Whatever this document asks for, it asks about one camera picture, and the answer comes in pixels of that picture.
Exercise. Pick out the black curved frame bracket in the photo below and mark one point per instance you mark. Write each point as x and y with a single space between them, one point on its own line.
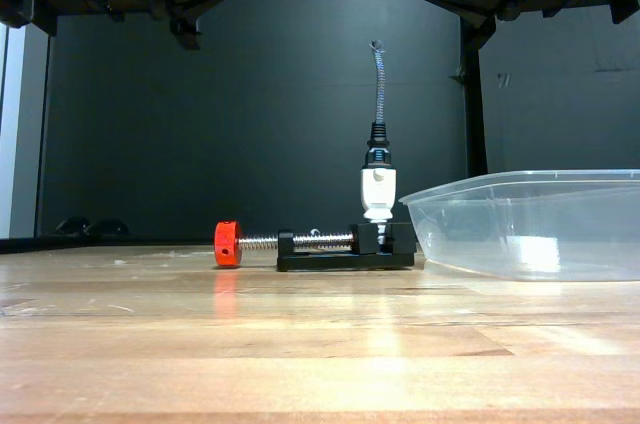
72 225
107 227

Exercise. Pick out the clear plastic tub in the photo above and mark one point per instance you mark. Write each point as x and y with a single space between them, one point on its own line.
475 244

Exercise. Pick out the black wall post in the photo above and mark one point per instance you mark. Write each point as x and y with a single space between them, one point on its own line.
475 144

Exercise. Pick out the black clamp with red knob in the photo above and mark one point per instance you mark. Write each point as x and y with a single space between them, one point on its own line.
325 261

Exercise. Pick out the black aluminium table frame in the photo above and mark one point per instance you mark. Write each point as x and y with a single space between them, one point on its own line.
100 242

